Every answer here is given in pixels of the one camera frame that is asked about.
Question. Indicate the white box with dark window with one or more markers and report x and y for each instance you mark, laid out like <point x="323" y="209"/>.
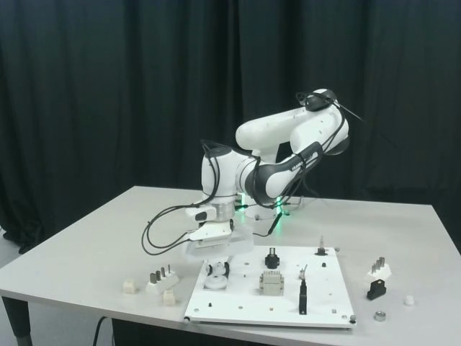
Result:
<point x="201" y="214"/>

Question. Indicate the white three-peg holder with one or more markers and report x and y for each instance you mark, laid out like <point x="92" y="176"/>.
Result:
<point x="379" y="277"/>

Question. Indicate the black table leg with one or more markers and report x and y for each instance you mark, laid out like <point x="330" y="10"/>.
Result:
<point x="16" y="320"/>

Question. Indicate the white four-peg holder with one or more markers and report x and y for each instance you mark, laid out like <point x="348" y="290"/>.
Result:
<point x="164" y="286"/>

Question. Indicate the flat white mounting plate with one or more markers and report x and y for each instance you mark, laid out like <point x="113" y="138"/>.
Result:
<point x="212" y="230"/>

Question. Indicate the metal hex nut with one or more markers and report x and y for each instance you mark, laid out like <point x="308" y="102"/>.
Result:
<point x="380" y="316"/>

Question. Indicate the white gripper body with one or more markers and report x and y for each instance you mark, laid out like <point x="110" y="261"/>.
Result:
<point x="223" y="248"/>

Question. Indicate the black waterproof plug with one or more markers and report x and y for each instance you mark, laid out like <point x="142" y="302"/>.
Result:
<point x="272" y="260"/>

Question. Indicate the white large gear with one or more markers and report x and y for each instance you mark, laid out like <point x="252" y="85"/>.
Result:
<point x="216" y="283"/>

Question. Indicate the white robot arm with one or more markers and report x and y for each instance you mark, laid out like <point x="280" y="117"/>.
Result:
<point x="266" y="126"/>

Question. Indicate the white task board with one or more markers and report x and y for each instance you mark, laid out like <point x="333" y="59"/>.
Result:
<point x="248" y="302"/>

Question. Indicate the thick metal square peg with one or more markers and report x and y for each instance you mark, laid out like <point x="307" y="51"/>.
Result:
<point x="152" y="279"/>

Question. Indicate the black curtain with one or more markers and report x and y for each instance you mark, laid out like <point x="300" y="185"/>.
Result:
<point x="108" y="90"/>

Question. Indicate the clear Ethernet plug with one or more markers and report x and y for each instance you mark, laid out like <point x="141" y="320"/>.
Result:
<point x="302" y="274"/>

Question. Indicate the metal bolt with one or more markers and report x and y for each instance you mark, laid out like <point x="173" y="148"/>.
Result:
<point x="321" y="245"/>

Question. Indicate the cream cube holder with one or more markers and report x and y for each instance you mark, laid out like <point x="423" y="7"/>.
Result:
<point x="169" y="298"/>
<point x="130" y="287"/>

